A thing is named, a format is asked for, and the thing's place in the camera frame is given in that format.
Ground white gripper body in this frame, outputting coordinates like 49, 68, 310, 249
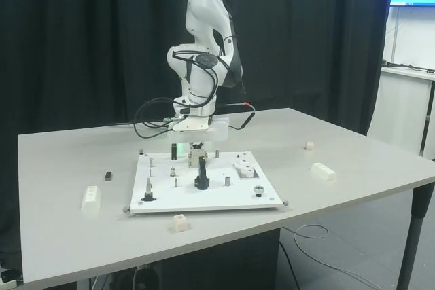
168, 118, 230, 144

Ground long white peg holder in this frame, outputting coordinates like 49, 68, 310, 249
80, 185, 103, 218

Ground beige multi-pin connector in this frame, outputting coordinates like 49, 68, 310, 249
186, 147, 208, 168

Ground black rod with red tag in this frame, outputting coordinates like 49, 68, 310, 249
217, 99, 256, 130

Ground black D-SUB plug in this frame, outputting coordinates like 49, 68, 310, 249
193, 156, 211, 192

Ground white task board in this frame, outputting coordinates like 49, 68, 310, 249
124, 149, 290, 218

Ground white cube holder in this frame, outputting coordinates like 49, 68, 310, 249
169, 214, 190, 234

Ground white wedge holder with holes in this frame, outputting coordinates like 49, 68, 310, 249
311, 162, 337, 182

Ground black box under table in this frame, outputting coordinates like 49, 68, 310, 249
166, 227, 283, 290

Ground black curtain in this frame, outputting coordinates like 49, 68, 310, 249
0, 0, 392, 168

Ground dark table leg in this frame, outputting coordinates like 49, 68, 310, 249
397, 181, 432, 290

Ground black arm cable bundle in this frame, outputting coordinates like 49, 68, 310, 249
132, 0, 245, 140

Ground grey floor cable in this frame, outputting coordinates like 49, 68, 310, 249
280, 223, 408, 290

